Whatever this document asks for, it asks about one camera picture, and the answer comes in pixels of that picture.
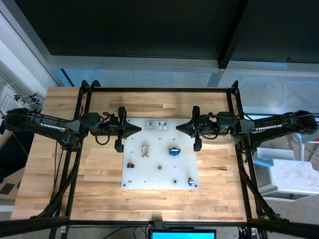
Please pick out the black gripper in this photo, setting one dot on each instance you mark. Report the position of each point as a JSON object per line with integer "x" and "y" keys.
{"x": 121, "y": 124}
{"x": 197, "y": 124}

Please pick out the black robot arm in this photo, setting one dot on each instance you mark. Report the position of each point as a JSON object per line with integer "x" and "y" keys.
{"x": 49, "y": 125}
{"x": 269, "y": 128}

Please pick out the beige connector housing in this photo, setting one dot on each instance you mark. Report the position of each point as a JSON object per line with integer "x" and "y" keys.
{"x": 145, "y": 151}

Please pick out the blue d-sub connector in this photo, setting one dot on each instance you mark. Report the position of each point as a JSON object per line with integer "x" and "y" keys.
{"x": 174, "y": 152}

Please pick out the silver metal clamp block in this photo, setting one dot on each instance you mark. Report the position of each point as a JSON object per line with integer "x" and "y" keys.
{"x": 157, "y": 125}

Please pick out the small black socket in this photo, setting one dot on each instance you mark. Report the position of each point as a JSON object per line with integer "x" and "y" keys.
{"x": 130, "y": 164}

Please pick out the small grey socket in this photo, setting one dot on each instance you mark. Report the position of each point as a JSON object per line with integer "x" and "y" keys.
{"x": 159, "y": 167}

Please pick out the white plastic board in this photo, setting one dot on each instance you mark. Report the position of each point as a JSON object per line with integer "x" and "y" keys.
{"x": 149, "y": 174}

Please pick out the blue rj45 socket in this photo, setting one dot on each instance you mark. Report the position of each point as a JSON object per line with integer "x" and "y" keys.
{"x": 191, "y": 184}

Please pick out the black pillar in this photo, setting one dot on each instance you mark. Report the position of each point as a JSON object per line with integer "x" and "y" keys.
{"x": 231, "y": 37}

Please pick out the blue-edged screen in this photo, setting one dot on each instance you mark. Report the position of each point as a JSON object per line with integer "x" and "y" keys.
{"x": 182, "y": 235}

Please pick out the white metal chair leg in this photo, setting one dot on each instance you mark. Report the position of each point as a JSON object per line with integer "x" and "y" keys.
{"x": 299, "y": 144}

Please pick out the black fabric chair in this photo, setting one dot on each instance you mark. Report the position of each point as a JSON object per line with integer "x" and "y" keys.
{"x": 12, "y": 154}

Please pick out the red object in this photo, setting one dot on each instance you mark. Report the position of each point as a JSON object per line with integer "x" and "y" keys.
{"x": 315, "y": 140}

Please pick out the cardboard box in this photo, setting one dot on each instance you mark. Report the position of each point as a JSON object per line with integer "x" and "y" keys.
{"x": 12, "y": 178}

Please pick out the black metal frame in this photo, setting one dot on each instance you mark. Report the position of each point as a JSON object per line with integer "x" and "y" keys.
{"x": 159, "y": 90}

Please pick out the white frame bracket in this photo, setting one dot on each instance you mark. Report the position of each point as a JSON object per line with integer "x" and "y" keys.
{"x": 254, "y": 231}
{"x": 63, "y": 229}

